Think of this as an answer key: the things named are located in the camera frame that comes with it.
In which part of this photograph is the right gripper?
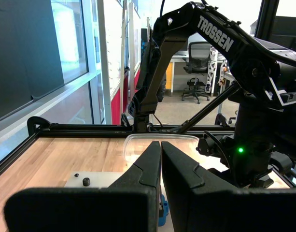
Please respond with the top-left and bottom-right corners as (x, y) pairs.
(231, 140), (296, 189)

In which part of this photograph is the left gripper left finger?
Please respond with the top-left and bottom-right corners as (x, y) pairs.
(3, 141), (162, 232)

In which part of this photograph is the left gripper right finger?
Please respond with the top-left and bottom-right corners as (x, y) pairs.
(161, 141), (296, 232)

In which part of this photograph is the white board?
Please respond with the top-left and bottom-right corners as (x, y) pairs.
(64, 171), (177, 232)

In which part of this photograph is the clear plastic tub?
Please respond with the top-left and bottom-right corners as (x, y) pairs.
(123, 133), (199, 167)

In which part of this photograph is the white lattice stand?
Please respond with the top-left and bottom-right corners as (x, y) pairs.
(207, 45), (221, 97)

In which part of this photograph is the black office chair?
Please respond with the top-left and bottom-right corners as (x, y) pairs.
(181, 41), (212, 105)

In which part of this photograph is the white office desk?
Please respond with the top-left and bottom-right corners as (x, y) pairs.
(170, 53), (190, 94)

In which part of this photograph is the blue connector mount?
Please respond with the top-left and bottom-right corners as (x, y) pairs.
(158, 194), (169, 227)

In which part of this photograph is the black metal frame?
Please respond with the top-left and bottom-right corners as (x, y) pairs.
(0, 82), (296, 188)

